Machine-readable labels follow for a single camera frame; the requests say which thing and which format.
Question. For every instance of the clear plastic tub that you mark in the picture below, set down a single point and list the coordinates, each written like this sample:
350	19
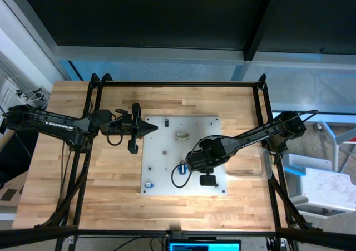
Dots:
250	169

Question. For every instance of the white table bracket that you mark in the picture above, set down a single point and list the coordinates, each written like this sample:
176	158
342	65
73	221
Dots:
283	242
71	240

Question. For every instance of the small black connector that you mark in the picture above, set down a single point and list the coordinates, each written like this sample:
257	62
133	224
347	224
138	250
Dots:
166	122

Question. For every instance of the white connector housing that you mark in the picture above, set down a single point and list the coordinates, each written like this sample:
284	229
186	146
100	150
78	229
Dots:
182	136

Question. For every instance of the white worn step stool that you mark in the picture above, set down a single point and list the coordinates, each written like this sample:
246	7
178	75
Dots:
328	189

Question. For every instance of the blue connector holder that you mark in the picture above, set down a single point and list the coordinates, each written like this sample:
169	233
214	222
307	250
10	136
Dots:
180	171

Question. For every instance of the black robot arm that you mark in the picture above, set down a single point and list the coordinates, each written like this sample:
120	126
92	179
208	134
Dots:
55	121
250	138

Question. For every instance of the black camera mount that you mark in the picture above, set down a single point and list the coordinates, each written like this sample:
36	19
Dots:
176	234

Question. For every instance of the blue square base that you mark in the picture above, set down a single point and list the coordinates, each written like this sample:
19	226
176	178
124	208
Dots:
145	184

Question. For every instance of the screen with blue edge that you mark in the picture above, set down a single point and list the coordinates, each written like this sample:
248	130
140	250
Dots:
203	246

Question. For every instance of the white tubular chair frame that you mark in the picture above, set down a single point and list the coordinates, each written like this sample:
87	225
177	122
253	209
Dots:
335	150

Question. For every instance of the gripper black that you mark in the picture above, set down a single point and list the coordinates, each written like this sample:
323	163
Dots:
126	125
197	162

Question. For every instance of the white taskboard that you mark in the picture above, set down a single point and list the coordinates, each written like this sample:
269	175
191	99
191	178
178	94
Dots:
161	139

